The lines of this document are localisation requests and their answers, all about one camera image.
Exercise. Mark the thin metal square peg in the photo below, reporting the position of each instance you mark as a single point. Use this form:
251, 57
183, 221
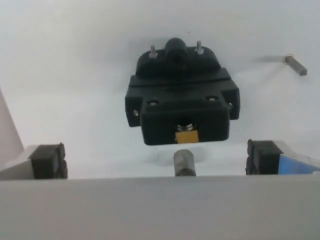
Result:
296, 67

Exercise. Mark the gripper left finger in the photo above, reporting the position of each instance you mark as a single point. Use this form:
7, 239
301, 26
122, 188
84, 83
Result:
47, 161

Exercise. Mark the white task board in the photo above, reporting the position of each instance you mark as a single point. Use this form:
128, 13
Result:
75, 50

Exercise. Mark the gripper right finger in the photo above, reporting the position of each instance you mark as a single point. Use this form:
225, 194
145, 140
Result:
265, 157

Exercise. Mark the black D-SUB plug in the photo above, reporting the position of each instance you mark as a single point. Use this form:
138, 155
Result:
182, 100

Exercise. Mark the metal round peg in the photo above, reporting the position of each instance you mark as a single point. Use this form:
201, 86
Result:
184, 163

